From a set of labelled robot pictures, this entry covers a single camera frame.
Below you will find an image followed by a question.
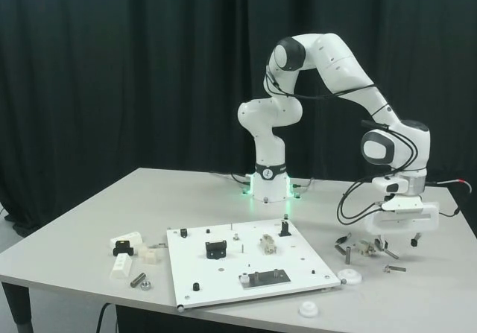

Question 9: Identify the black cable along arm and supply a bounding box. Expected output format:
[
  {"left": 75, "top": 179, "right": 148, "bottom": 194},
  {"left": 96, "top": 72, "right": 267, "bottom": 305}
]
[{"left": 263, "top": 63, "right": 392, "bottom": 133}]

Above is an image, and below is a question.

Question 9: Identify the white peg holder with holes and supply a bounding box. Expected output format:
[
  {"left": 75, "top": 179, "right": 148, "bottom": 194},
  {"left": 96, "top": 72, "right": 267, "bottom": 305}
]
[{"left": 109, "top": 254, "right": 132, "bottom": 280}]

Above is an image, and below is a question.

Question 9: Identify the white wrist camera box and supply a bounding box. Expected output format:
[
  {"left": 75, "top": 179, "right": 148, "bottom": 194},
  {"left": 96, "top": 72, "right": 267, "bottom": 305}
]
[{"left": 372, "top": 177, "right": 402, "bottom": 197}]

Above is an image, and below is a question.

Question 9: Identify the black curtain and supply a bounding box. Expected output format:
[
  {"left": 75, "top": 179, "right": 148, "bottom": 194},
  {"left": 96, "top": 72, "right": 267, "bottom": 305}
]
[{"left": 0, "top": 0, "right": 477, "bottom": 234}]

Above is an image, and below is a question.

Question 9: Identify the white cube holder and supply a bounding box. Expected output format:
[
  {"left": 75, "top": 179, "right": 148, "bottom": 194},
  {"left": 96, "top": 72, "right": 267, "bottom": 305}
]
[{"left": 138, "top": 246, "right": 163, "bottom": 265}]

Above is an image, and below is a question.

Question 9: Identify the black table leg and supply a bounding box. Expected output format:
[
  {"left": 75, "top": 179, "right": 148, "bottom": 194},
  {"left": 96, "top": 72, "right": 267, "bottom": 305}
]
[{"left": 1, "top": 282, "right": 31, "bottom": 333}]

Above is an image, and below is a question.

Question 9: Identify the long white peg holder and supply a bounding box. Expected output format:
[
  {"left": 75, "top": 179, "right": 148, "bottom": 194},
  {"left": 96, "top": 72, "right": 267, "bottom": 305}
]
[{"left": 110, "top": 231, "right": 145, "bottom": 250}]

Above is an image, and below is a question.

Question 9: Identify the white task board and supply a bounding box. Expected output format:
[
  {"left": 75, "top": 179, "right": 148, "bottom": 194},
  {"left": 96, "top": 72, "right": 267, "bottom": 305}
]
[{"left": 165, "top": 218, "right": 342, "bottom": 302}]

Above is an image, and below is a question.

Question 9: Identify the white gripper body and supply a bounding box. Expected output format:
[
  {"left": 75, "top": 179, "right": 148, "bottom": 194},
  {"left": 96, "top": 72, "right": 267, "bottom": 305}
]
[{"left": 364, "top": 201, "right": 440, "bottom": 235}]

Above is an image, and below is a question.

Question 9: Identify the white medium gear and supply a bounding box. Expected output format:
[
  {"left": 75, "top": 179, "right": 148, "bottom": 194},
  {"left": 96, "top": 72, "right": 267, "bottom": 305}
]
[{"left": 299, "top": 301, "right": 320, "bottom": 317}]

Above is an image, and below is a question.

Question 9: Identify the black rod with red tag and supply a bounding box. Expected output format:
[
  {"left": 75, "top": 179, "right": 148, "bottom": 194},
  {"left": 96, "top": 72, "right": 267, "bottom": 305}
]
[{"left": 424, "top": 177, "right": 469, "bottom": 217}]

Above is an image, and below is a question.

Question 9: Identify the white large gear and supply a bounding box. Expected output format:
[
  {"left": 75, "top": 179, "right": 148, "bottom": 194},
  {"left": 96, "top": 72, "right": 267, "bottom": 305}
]
[{"left": 338, "top": 268, "right": 362, "bottom": 286}]

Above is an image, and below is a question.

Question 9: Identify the black cable under table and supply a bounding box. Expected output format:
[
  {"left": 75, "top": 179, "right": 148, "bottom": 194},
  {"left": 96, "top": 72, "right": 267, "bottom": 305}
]
[{"left": 97, "top": 302, "right": 117, "bottom": 333}]

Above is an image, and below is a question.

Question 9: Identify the black cable loop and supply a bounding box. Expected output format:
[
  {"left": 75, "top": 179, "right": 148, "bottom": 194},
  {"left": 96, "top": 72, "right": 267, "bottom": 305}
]
[{"left": 336, "top": 122, "right": 419, "bottom": 226}]

